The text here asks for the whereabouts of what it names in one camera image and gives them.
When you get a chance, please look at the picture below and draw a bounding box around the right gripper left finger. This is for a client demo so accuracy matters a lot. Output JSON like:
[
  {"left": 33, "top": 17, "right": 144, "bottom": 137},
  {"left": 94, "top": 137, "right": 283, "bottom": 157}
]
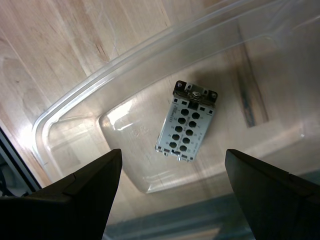
[{"left": 0, "top": 148, "right": 123, "bottom": 240}]

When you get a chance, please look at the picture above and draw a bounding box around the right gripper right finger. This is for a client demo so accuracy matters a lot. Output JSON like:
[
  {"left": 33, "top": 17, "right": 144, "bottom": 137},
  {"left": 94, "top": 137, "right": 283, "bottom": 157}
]
[{"left": 224, "top": 148, "right": 320, "bottom": 240}]

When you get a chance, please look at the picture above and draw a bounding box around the grey HAN10-E connector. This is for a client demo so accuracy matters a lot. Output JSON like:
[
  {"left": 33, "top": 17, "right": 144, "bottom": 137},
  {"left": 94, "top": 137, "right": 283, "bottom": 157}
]
[{"left": 153, "top": 79, "right": 218, "bottom": 163}]

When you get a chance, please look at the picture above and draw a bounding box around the clear plastic tub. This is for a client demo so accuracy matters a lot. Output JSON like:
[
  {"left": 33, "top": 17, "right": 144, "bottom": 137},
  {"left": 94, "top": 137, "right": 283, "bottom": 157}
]
[{"left": 31, "top": 0, "right": 320, "bottom": 240}]

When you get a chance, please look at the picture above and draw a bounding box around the black aluminium frame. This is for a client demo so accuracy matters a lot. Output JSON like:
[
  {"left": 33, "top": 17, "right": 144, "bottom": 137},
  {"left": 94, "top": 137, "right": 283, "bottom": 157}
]
[{"left": 0, "top": 126, "right": 43, "bottom": 198}]

